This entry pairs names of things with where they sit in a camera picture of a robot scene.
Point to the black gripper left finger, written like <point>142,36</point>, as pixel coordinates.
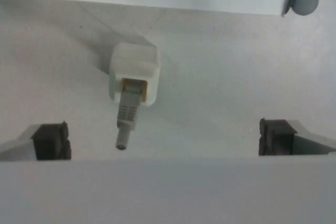
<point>50,141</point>

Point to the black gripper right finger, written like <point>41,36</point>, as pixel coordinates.
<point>275,138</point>

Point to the grey Ethernet plug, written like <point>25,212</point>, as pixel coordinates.
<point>127,113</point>

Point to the white Ethernet plug holder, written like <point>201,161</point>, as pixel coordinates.
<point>134,61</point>

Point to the grey marker ball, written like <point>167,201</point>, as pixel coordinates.
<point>305,1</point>

